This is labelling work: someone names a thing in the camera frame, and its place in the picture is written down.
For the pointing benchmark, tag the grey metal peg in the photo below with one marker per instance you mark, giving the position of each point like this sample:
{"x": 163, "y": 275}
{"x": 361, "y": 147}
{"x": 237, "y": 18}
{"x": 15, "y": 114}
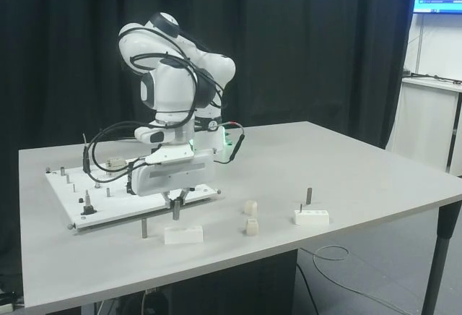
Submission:
{"x": 144, "y": 228}

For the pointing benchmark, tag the thin black rod red tag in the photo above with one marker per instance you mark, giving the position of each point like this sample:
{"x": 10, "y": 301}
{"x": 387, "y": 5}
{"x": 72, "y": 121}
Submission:
{"x": 240, "y": 141}

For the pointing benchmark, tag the metal round peg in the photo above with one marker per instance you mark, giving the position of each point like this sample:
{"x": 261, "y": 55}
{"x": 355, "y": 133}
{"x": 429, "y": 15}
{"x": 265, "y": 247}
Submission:
{"x": 175, "y": 212}

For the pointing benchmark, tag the black curtains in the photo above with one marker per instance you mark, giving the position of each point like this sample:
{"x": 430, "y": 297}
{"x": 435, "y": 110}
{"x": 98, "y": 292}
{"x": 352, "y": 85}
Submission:
{"x": 288, "y": 40}

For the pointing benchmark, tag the dark metal peg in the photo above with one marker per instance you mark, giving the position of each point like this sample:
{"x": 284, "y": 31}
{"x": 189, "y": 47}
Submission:
{"x": 309, "y": 196}

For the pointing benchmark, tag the black box under table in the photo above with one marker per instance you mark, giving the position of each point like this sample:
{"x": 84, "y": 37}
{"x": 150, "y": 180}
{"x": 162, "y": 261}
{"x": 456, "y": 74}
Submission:
{"x": 234, "y": 286}

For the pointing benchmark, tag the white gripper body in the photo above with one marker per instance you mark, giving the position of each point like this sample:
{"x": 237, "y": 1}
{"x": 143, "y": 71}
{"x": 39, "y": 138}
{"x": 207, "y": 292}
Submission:
{"x": 173, "y": 176}

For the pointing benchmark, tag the white cabinet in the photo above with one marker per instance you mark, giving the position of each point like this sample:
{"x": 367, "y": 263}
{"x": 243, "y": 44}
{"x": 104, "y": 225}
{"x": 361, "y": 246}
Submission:
{"x": 426, "y": 123}

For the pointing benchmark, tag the small beige holder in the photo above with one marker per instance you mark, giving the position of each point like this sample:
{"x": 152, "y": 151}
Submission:
{"x": 252, "y": 227}

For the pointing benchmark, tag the small white holder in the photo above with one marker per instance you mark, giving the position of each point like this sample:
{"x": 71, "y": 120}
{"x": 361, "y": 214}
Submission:
{"x": 250, "y": 208}

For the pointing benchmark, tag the white task board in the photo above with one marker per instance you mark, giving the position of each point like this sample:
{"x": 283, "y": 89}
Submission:
{"x": 108, "y": 206}

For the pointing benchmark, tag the black table leg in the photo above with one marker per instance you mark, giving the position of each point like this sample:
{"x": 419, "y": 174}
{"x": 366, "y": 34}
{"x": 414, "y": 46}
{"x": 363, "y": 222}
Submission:
{"x": 438, "y": 257}

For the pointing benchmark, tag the metal BNC plug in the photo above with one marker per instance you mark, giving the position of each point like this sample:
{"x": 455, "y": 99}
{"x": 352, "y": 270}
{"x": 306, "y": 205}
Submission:
{"x": 89, "y": 198}

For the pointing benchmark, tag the white peg holder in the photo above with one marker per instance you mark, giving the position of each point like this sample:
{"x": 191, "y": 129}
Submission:
{"x": 182, "y": 235}
{"x": 312, "y": 218}

